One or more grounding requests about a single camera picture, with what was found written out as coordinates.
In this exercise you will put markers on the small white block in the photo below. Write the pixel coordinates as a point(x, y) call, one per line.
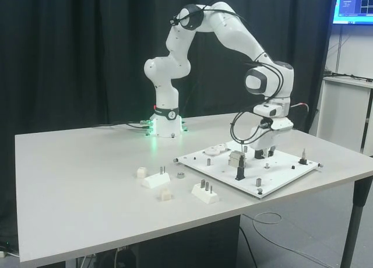
point(141, 173)
point(166, 194)

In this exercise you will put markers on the blue screen monitor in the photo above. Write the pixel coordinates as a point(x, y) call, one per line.
point(352, 6)

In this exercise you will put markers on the white medium gear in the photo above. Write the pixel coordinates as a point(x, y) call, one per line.
point(208, 152)

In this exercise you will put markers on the white cabinet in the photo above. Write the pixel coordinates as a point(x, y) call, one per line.
point(338, 110)

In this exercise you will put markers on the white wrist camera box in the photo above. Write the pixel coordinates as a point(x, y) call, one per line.
point(266, 110)

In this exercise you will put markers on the white task board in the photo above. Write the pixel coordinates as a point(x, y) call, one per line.
point(221, 174)

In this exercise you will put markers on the black table leg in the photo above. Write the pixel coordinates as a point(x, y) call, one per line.
point(354, 221)

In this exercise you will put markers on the white power strip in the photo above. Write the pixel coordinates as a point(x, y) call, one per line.
point(4, 254)

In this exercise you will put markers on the white large gear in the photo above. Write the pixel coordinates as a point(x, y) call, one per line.
point(219, 148)

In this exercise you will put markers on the white peg holder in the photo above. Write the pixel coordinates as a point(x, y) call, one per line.
point(154, 182)
point(204, 195)

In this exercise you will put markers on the metal square peg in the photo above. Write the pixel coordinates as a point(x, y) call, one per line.
point(202, 184)
point(258, 182)

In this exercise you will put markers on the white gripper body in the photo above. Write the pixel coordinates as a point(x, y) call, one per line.
point(262, 137)

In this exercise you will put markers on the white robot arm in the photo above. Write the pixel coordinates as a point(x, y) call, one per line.
point(233, 32)

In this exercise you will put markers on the metal bolt on black base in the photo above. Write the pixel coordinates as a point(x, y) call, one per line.
point(303, 158)

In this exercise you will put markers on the black curtain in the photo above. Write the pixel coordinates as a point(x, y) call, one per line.
point(58, 46)

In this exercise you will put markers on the metal BNC plug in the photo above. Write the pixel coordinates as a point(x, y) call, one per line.
point(181, 175)

